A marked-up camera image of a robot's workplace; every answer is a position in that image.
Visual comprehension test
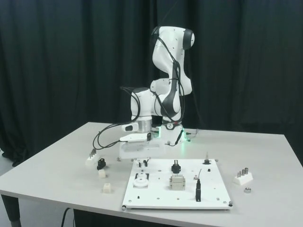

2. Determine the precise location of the white task board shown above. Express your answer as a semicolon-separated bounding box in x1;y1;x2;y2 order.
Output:
121;158;234;211

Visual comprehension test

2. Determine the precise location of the black waterproof plug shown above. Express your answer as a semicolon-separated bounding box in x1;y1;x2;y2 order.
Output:
170;159;182;173

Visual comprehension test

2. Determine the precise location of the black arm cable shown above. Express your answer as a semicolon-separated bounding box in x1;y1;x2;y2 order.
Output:
93;26;190;152

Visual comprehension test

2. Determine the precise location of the black curtain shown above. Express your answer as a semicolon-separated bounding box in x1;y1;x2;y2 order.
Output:
0;0;303;164

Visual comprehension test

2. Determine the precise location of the black table leg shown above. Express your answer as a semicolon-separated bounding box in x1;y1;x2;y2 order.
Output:
0;194;19;227

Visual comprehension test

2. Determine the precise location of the black USB plug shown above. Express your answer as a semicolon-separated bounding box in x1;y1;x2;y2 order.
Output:
195;168;203;203

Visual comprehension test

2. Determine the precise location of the white square peg holder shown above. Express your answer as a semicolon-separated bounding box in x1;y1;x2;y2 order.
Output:
85;155;100;167

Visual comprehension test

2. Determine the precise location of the flat white mounting plate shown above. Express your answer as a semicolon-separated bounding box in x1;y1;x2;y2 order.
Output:
120;134;150;143

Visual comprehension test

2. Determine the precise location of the thin black rod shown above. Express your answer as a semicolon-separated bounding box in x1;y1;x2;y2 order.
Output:
174;130;184;145

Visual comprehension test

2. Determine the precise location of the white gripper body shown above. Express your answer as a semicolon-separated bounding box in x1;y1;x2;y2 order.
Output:
118;139;166;159

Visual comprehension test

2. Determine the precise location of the white round peg holder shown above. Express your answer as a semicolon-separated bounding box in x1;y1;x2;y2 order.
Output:
232;174;253;186

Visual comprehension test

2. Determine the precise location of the grey base cable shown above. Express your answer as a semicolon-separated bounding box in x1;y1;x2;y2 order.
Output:
186;129;202;140

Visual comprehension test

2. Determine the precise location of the silver flange ring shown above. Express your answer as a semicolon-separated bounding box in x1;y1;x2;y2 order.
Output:
138;120;152;132

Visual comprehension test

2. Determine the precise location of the black floor cable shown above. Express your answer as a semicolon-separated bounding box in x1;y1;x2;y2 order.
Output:
62;207;72;227

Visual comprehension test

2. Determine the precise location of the white large gear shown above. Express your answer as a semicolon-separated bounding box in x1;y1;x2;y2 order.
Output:
134;179;150;189

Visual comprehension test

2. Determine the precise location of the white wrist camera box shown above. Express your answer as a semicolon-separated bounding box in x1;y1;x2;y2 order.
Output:
122;122;139;132

